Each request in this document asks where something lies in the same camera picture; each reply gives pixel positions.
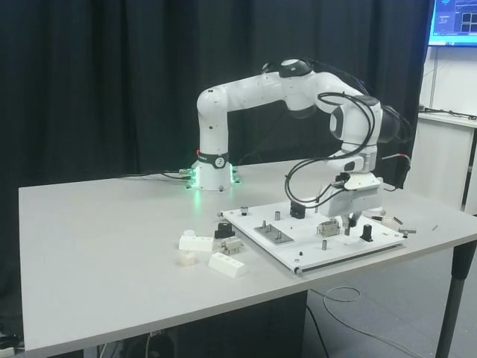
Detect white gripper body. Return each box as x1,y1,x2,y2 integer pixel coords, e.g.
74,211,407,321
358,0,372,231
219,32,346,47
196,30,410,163
318,185,384,219

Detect white peg holder block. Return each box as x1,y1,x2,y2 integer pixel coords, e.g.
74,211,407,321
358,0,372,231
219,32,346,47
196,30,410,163
178,234,215,254
207,252,250,279

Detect white task board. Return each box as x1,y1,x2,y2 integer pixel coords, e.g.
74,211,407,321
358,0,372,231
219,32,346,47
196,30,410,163
218,203,407,277

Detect white cabinet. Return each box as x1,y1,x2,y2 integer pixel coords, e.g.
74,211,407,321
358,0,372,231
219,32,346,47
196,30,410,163
409,46,477,216

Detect grey D-SUB plug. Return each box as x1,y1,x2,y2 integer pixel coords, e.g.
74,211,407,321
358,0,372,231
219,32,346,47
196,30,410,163
219,238,240,256

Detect grey table leg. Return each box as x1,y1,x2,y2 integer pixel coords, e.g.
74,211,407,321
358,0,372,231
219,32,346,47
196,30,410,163
434,244,473,358

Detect blue screen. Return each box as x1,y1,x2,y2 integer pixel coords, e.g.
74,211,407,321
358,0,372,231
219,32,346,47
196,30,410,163
428,0,477,48

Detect black curtains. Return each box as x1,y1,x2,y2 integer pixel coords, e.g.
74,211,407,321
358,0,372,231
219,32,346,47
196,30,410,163
0,0,437,339

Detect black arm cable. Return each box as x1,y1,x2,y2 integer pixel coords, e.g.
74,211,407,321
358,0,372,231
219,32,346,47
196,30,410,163
316,91,378,160
284,147,361,205

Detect grey floor cable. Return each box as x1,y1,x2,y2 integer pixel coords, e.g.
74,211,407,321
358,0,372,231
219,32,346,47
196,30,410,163
308,285,454,358

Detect black base cable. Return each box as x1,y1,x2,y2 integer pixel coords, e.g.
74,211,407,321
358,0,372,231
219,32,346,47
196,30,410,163
124,168,195,180

